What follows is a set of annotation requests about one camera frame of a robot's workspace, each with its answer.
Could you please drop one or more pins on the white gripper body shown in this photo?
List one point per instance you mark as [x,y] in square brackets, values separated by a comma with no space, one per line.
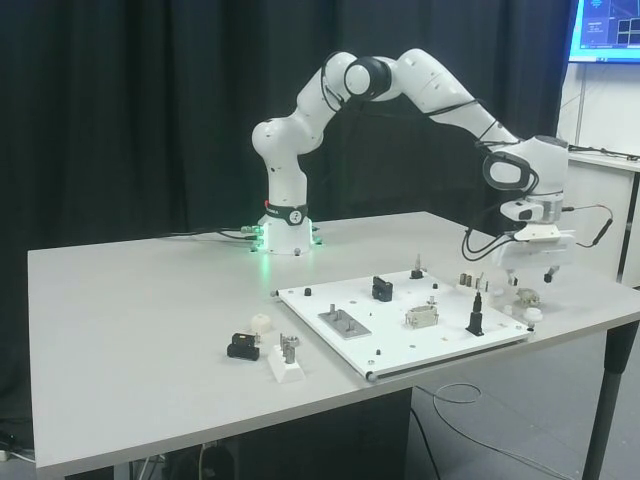
[535,255]

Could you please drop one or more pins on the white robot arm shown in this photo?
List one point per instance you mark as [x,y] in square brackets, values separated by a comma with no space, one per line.
[430,85]

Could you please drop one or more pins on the thin metal round peg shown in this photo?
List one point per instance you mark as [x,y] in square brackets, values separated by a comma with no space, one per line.
[481,283]

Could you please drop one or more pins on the white small gear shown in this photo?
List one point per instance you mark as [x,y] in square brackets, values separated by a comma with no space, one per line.
[508,309]

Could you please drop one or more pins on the white medium gear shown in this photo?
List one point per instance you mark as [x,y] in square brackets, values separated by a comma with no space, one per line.
[533,314]

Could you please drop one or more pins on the large metal square peg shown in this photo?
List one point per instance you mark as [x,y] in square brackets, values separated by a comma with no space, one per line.
[289,355]
[466,279]

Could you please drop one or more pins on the black USB plug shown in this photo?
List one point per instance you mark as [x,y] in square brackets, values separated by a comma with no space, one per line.
[475,320]

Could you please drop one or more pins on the white task board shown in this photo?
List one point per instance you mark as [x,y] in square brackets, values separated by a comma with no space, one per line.
[390,320]

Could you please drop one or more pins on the black Ethernet plug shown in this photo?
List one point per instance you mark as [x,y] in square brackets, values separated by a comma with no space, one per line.
[382,290]

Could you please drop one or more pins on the dark table leg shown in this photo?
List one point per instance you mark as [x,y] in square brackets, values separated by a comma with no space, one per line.
[614,390]

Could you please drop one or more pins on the blue screen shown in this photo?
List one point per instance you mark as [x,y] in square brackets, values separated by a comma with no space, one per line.
[605,30]

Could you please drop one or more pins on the white peg holder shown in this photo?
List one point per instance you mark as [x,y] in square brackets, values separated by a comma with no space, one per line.
[287,374]

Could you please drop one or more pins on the cream round plastic part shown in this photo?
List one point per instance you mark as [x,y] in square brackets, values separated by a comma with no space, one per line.
[260,322]

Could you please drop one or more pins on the black D-SUB plug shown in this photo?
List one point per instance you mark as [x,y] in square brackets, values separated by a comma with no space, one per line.
[240,350]

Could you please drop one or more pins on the black curtain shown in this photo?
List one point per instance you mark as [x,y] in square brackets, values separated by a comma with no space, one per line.
[150,125]

